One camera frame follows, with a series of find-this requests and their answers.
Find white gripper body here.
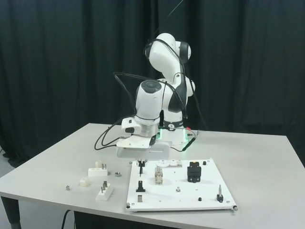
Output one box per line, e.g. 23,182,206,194
116,140,173,160

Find flat white mounting plate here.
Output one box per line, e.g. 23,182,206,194
116,135,151,148

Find metal Ethernet plug block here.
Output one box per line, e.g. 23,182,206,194
153,167,165,186

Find white wide peg holder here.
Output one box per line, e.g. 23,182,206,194
88,167,109,177

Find white task board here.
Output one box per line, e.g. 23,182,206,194
125,158,238,212

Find white sloped peg holder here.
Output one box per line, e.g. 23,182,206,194
95,186,115,201

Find thin black rod red tag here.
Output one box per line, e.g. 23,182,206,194
182,127,199,151

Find black D-SUB plug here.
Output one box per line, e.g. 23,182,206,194
186,161,202,183

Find black curtains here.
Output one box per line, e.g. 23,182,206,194
0,0,305,165

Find black table leg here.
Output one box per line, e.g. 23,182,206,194
0,196,20,229

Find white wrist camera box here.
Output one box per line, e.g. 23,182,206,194
121,117,137,135

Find black wrist cable bundle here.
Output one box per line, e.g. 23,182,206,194
94,71,153,150

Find black cable under table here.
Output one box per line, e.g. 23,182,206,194
62,209,75,229

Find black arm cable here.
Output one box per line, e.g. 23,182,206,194
143,0,208,131

